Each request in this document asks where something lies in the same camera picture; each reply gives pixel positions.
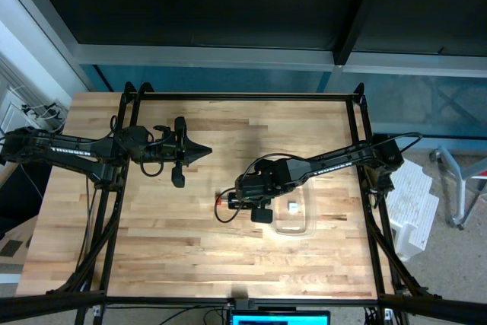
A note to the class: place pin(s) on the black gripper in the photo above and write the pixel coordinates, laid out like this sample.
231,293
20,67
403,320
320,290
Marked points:
255,192
179,127

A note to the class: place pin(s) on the black clamp hub red knob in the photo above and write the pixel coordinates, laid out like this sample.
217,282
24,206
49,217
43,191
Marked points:
231,205

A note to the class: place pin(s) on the clear plastic tub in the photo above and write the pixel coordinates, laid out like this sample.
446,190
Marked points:
304,222

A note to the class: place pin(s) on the blue laptop screen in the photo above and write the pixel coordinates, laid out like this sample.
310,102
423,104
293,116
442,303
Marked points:
279,319

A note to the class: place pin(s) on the white stepped foam block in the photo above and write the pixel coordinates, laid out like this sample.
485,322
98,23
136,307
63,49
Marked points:
412,207

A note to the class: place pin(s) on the brown cardboard box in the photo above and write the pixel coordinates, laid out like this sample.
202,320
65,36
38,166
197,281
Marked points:
19,233

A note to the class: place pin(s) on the black metal table frame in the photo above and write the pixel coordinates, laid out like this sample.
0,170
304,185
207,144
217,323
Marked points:
243,96

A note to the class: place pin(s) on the grey metal window rail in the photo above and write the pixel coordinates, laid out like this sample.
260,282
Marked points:
205,55

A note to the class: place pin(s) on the black table-level camera box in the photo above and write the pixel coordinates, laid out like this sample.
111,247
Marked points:
240,303

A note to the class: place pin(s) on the black window post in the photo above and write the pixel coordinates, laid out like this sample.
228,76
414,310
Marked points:
357,13

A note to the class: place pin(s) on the grey metal chair frame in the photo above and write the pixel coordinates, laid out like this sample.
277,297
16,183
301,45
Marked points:
461,199

